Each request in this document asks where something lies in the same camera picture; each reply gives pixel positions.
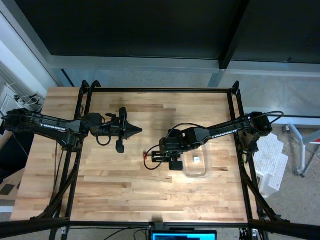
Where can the white ribbed plastic block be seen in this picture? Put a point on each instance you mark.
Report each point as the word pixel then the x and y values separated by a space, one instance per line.
pixel 272 175

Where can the grey metal stand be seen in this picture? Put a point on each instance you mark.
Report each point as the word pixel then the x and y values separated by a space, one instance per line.
pixel 302 160

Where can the white cabinet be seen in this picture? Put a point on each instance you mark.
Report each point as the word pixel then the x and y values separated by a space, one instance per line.
pixel 7 100

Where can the clear plastic tub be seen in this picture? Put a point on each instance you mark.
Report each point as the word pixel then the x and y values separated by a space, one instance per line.
pixel 197 172

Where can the small dark window pane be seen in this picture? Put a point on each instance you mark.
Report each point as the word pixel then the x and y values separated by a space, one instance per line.
pixel 287 30

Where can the blue laptop screen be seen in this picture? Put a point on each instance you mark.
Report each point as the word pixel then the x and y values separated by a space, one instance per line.
pixel 182 236

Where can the black vise with orange knob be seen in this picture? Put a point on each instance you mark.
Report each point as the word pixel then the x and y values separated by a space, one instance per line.
pixel 156 157

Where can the black foam pad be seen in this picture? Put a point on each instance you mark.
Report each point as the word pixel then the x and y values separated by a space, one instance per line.
pixel 7 189

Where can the black window post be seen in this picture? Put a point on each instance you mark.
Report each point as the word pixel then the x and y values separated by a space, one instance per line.
pixel 225 63

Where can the small white connector block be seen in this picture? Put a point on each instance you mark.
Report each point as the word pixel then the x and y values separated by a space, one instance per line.
pixel 196 159

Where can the black aluminium frame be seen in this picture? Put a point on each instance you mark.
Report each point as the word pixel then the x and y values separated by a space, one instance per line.
pixel 160 90

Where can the brown cardboard sheet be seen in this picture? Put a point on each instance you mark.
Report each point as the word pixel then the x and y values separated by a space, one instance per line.
pixel 10 178

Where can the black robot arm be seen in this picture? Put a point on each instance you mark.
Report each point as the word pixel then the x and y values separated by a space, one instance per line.
pixel 52 126
pixel 222 131

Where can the black table-edge camera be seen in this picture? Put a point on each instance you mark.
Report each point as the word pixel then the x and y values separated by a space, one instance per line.
pixel 158 225

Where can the large dark window pane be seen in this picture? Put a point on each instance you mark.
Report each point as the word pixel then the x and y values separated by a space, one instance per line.
pixel 125 25

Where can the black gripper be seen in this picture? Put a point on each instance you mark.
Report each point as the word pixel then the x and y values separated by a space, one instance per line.
pixel 115 130
pixel 172 145

